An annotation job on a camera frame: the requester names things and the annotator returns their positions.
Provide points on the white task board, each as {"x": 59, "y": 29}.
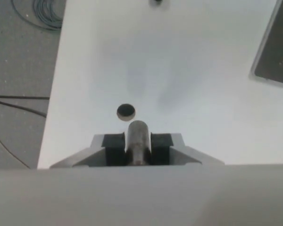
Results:
{"x": 155, "y": 70}

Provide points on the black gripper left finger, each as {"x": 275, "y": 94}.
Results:
{"x": 114, "y": 150}

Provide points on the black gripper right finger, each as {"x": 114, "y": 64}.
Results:
{"x": 160, "y": 149}

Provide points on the metal round peg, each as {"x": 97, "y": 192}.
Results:
{"x": 137, "y": 141}

